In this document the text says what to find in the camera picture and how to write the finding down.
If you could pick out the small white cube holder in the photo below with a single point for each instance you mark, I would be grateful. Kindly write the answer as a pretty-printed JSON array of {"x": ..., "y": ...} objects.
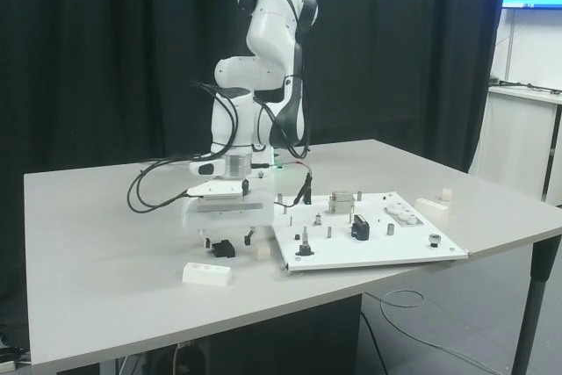
[{"x": 263, "y": 251}]

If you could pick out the white large gear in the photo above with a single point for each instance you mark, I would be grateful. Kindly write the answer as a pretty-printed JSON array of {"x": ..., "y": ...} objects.
[{"x": 395, "y": 209}]

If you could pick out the white cabinet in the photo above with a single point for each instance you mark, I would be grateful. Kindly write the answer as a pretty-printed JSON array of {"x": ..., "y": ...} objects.
[{"x": 518, "y": 146}]

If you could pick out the white medium gear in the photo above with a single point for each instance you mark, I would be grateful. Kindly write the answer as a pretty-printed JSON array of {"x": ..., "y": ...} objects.
[{"x": 410, "y": 218}]

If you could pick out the white task board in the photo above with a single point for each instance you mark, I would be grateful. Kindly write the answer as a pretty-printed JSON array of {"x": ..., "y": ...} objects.
[{"x": 373, "y": 252}]

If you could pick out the black plug on board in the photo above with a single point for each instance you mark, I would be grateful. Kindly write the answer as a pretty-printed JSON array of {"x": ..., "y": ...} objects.
[{"x": 360, "y": 228}]

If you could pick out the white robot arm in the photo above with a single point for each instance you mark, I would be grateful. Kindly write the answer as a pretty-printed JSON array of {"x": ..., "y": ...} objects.
[{"x": 268, "y": 32}]

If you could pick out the metal round peg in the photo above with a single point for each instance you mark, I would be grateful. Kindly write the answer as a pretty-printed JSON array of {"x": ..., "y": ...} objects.
[{"x": 390, "y": 230}]

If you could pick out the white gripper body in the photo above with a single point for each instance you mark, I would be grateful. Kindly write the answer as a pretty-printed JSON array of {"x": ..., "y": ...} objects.
[{"x": 228, "y": 217}]

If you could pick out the metal BNC plug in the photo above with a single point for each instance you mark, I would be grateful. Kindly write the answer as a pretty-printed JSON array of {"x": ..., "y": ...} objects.
[{"x": 318, "y": 218}]

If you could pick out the black table leg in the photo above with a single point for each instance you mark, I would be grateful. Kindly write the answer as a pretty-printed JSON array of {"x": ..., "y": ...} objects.
[{"x": 533, "y": 305}]

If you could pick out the black D-SUB plug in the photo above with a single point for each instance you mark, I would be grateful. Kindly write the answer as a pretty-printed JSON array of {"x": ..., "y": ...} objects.
[{"x": 222, "y": 249}]

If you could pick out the small white round-topped holder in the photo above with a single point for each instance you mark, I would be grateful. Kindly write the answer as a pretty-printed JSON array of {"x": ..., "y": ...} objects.
[{"x": 446, "y": 196}]

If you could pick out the metal USB block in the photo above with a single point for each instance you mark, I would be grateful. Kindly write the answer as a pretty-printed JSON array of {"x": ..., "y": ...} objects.
[{"x": 341, "y": 203}]

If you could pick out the metal bolt knob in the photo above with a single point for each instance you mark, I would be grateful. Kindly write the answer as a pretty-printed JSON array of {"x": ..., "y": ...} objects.
[{"x": 434, "y": 240}]

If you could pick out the black curtain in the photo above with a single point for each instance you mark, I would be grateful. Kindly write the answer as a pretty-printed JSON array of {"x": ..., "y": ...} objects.
[{"x": 110, "y": 63}]

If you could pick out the white wedge holder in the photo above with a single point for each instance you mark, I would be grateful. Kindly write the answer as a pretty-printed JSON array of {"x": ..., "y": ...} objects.
[{"x": 432, "y": 208}]

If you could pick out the white holder with holes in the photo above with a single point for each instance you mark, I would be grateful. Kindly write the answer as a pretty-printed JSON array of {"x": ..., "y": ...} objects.
[{"x": 206, "y": 275}]

